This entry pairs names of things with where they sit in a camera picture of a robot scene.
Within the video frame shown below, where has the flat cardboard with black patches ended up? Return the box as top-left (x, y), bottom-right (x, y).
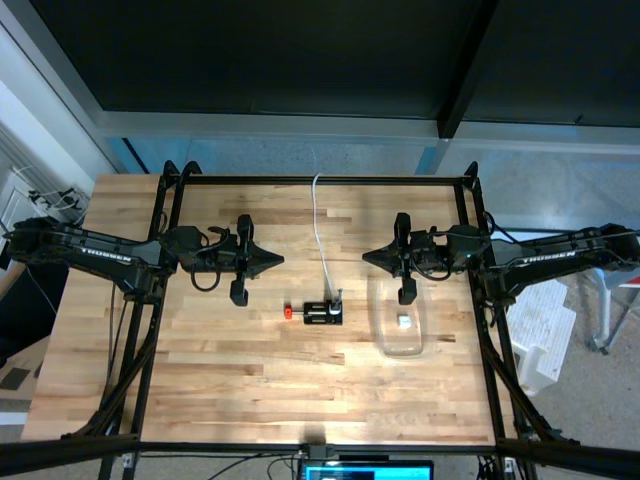
top-left (0, 333), bottom-right (52, 402)

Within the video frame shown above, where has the black table-level camera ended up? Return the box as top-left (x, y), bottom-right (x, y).
top-left (298, 439), bottom-right (336, 461)

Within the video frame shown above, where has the white flat receptacle cable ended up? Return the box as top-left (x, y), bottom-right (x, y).
top-left (310, 172), bottom-right (338, 302)

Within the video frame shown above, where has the laptop with blue screen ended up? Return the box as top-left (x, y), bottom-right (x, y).
top-left (298, 459), bottom-right (436, 480)

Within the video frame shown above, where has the black aluminium frame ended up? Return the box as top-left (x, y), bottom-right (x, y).
top-left (0, 159), bottom-right (640, 480)

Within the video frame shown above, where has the black clamp with red knob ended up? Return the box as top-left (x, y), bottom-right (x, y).
top-left (283, 298), bottom-right (346, 327)

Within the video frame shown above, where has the black partition post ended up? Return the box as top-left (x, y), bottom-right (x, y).
top-left (436, 0), bottom-right (502, 141)

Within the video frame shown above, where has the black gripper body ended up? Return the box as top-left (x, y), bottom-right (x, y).
top-left (219, 214), bottom-right (258, 308)
top-left (393, 211), bottom-right (433, 307)

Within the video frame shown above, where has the bundle of black white cables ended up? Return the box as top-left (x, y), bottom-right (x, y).
top-left (26, 185), bottom-right (84, 213)

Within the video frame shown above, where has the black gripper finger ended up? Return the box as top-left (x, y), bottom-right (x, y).
top-left (251, 258), bottom-right (286, 280)
top-left (361, 241), bottom-right (398, 262)
top-left (361, 258), bottom-right (399, 278)
top-left (251, 241), bottom-right (286, 262)

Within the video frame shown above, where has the grey metal chair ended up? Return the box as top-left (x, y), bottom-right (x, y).
top-left (579, 263), bottom-right (640, 357)

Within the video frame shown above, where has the white styrofoam block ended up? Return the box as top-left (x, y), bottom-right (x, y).
top-left (508, 278), bottom-right (579, 398)

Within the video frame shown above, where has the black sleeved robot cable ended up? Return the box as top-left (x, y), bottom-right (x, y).
top-left (191, 268), bottom-right (222, 293)

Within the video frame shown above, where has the clear plastic tub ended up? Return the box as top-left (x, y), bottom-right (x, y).
top-left (368, 278), bottom-right (436, 360)

